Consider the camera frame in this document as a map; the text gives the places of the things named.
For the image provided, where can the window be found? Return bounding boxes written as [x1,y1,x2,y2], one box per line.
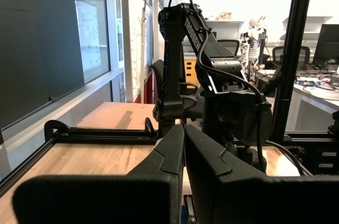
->
[71,0,111,85]

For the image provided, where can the yellow drawer cabinet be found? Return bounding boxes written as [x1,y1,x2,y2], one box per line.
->
[184,59,199,85]

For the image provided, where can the white desk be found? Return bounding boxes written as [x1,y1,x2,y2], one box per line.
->
[284,74,339,133]

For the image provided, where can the beige many-pin connector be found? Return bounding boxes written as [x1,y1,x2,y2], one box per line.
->
[185,194,197,224]

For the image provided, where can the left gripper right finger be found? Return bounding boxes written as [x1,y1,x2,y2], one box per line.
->
[184,124,339,224]

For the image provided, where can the black office chair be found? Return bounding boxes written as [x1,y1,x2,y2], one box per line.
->
[149,59,203,124]

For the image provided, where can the black computer monitor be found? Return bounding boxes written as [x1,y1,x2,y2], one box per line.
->
[311,24,339,69]

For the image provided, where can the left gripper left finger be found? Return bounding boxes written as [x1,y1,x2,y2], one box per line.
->
[12,126,185,224]

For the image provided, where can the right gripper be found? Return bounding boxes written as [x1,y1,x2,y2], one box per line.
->
[202,90,273,147]

